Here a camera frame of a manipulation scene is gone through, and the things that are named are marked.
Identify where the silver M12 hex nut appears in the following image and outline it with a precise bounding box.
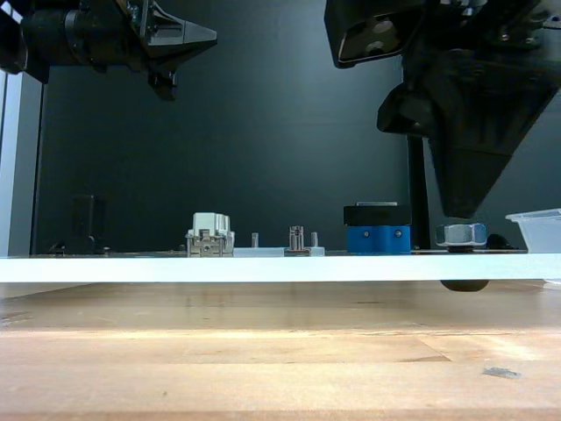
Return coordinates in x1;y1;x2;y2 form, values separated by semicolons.
434;222;488;252

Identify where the black pillar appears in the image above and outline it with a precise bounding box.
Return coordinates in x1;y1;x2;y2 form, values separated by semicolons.
404;130;435;252

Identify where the clear plastic tub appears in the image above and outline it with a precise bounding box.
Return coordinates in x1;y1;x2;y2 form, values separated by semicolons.
504;207;561;284

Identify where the black rubber foot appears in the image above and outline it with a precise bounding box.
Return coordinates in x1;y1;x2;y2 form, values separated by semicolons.
439;278;490;293

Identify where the blue and black connector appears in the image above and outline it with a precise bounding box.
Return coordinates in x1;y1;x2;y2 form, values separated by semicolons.
342;201;414;256

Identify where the small silver socket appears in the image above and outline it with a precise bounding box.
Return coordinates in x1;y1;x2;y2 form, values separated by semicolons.
283;224;315;257

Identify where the black clamp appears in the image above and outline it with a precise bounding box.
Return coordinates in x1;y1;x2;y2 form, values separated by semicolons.
46;194;111;257

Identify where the grey connector housing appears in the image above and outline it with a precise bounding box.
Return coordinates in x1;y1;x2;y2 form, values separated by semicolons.
185;211;236;258

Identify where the white board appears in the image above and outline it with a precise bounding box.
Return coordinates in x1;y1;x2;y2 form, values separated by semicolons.
0;250;561;284

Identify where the grey metal wall post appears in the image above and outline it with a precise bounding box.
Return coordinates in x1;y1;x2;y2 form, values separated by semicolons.
0;68;45;258

